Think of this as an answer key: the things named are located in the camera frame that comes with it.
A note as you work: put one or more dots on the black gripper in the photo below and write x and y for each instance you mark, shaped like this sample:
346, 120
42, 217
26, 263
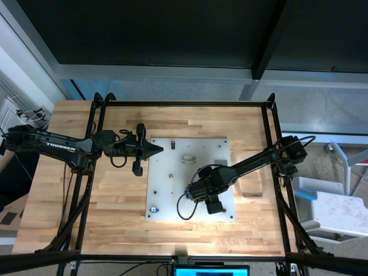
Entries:
138, 149
201, 189

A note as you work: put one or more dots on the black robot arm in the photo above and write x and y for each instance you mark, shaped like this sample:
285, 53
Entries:
258, 159
60, 145

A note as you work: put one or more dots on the blue round socket base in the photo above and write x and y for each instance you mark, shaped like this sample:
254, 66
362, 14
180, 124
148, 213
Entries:
187, 196

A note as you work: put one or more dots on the small black plug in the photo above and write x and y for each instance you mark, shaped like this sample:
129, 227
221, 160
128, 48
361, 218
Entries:
172, 145

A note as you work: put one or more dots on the white connector housing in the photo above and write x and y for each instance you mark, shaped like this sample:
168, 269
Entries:
189, 159

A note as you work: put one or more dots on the grey metal peg plate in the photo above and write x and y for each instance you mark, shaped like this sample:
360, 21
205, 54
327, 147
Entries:
220, 162

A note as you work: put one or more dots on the white base board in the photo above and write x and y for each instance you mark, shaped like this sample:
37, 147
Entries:
172, 207

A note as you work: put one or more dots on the clear plastic tub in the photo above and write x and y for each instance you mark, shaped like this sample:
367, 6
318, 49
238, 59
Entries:
253, 187

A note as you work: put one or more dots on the blue square socket base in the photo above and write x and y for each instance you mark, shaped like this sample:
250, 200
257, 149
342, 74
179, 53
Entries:
150, 209

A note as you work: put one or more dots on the blue lit screen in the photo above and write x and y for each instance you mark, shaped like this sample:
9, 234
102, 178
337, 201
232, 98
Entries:
211, 272

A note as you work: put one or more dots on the white plastic step stool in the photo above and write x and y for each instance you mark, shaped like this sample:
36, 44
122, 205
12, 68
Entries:
339, 212

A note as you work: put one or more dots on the brown cardboard box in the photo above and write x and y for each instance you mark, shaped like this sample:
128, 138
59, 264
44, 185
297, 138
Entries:
15, 205

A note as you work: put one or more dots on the black metal frame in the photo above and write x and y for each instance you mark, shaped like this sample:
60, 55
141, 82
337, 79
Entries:
184, 103

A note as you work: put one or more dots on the small black camera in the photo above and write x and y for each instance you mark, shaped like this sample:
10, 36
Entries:
183, 259

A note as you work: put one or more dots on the grey aluminium partition frame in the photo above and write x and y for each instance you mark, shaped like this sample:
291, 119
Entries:
172, 72

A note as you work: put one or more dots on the grey metal cart frame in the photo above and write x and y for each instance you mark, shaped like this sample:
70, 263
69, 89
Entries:
342, 155

